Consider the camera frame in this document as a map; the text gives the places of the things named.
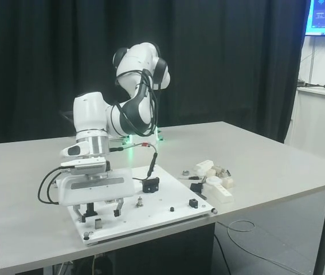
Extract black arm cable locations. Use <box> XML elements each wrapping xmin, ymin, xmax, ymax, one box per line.
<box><xmin>109</xmin><ymin>67</ymin><xmax>160</xmax><ymax>137</ymax></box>

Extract black box under table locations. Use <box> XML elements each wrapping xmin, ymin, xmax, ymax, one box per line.
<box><xmin>99</xmin><ymin>222</ymin><xmax>216</xmax><ymax>275</ymax></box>

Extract grey floor cable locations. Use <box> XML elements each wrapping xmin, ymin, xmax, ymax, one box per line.
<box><xmin>225</xmin><ymin>219</ymin><xmax>319</xmax><ymax>257</ymax></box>

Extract white large gear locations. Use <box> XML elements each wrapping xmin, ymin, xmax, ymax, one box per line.
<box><xmin>205</xmin><ymin>176</ymin><xmax>222</xmax><ymax>187</ymax></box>

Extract white wrist camera plate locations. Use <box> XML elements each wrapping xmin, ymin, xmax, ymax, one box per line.
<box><xmin>60</xmin><ymin>158</ymin><xmax>112</xmax><ymax>175</ymax></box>

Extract black items on cabinet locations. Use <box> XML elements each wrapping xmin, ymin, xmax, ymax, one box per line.
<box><xmin>297</xmin><ymin>81</ymin><xmax>325</xmax><ymax>94</ymax></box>

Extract white block peg holder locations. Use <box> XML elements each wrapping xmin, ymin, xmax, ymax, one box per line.
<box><xmin>193</xmin><ymin>160</ymin><xmax>215</xmax><ymax>175</ymax></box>

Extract beige waterproof plug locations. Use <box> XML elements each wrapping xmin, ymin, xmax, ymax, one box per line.
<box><xmin>214</xmin><ymin>165</ymin><xmax>228</xmax><ymax>178</ymax></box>

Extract white cabinet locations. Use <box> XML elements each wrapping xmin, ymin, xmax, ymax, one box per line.
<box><xmin>284</xmin><ymin>84</ymin><xmax>325</xmax><ymax>167</ymax></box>

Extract white task board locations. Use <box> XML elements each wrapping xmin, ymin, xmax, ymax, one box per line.
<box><xmin>50</xmin><ymin>165</ymin><xmax>218</xmax><ymax>247</ymax></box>

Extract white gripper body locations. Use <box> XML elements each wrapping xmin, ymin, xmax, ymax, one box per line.
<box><xmin>56</xmin><ymin>167</ymin><xmax>136</xmax><ymax>206</ymax></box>

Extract black curtain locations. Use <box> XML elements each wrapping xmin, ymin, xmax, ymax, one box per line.
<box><xmin>0</xmin><ymin>0</ymin><xmax>312</xmax><ymax>258</ymax></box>

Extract long white wedge holder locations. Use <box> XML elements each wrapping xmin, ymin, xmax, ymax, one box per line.
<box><xmin>206</xmin><ymin>184</ymin><xmax>234</xmax><ymax>203</ymax></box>

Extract black camera cable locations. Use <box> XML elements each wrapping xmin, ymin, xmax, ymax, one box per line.
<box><xmin>37</xmin><ymin>167</ymin><xmax>65</xmax><ymax>205</ymax></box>

